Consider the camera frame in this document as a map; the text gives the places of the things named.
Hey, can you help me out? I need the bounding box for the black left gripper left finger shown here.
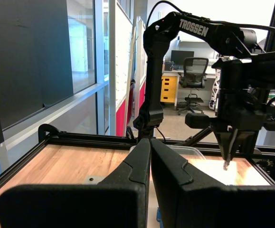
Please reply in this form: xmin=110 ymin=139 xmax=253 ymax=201
xmin=0 ymin=138 xmax=152 ymax=228

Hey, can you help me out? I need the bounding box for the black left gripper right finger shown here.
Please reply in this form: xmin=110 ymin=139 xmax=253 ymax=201
xmin=151 ymin=139 xmax=275 ymax=228

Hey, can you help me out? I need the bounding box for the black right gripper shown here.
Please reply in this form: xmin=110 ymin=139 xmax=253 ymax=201
xmin=184 ymin=59 xmax=275 ymax=160

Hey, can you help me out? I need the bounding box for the grey RJ45 plug cable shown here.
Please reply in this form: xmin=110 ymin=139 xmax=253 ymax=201
xmin=222 ymin=128 xmax=239 ymax=171

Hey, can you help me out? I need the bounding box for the clear block with metal posts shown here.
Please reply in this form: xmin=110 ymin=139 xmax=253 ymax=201
xmin=85 ymin=175 xmax=104 ymax=185

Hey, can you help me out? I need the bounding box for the white task board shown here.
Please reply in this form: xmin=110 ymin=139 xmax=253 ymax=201
xmin=148 ymin=158 xmax=239 ymax=216

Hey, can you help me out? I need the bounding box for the clear plastic tub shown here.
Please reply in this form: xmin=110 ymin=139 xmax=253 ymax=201
xmin=167 ymin=145 xmax=206 ymax=160

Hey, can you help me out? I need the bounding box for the white lattice stand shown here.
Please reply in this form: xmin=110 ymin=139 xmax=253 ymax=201
xmin=209 ymin=68 xmax=221 ymax=110

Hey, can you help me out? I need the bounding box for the black mesh office chair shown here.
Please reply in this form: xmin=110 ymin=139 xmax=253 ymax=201
xmin=177 ymin=57 xmax=210 ymax=116

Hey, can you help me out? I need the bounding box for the yellow drawer cabinet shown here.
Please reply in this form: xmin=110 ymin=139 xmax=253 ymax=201
xmin=160 ymin=75 xmax=179 ymax=103

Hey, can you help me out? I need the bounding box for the black computer monitor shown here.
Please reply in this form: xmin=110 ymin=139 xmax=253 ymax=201
xmin=170 ymin=50 xmax=195 ymax=66

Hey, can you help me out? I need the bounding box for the white and red partition panel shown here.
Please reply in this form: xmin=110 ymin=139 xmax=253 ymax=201
xmin=108 ymin=0 xmax=149 ymax=137

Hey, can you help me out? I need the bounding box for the black aluminium frame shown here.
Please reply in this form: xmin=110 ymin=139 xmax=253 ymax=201
xmin=0 ymin=0 xmax=275 ymax=200

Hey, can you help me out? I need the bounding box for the grey metal window frame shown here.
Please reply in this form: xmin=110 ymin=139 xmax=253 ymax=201
xmin=0 ymin=0 xmax=112 ymax=181

